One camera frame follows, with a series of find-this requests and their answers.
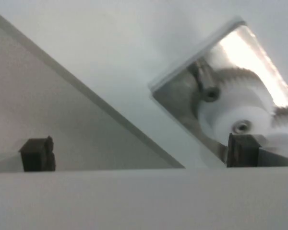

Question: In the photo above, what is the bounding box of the white small gear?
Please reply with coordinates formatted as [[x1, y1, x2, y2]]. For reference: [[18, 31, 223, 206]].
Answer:
[[198, 68, 272, 145]]

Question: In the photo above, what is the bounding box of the metal gear plate with shafts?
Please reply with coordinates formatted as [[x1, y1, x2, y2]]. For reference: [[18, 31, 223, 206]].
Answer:
[[147, 16, 288, 168]]

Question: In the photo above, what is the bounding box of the white task board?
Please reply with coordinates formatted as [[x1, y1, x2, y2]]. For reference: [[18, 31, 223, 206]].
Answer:
[[0, 6, 186, 173]]

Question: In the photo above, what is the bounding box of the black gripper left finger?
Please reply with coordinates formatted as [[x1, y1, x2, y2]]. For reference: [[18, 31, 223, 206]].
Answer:
[[0, 136, 57, 173]]

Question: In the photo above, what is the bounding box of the white medium gear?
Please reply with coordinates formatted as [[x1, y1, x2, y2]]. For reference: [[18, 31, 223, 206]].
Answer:
[[266, 105, 288, 154]]

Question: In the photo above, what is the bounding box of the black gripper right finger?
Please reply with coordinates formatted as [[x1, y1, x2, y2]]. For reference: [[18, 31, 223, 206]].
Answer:
[[226, 133, 288, 168]]

